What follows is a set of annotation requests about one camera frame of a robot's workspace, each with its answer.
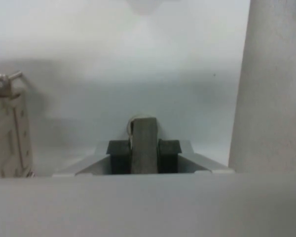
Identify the metal square peg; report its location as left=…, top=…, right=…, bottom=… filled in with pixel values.
left=130, top=118, right=160, bottom=175

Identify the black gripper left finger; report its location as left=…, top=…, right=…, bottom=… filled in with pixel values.
left=51, top=139, right=132, bottom=176

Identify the white task board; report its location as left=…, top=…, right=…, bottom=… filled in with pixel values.
left=0, top=0, right=252, bottom=179

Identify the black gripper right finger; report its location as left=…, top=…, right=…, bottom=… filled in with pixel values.
left=158, top=139, right=234, bottom=175

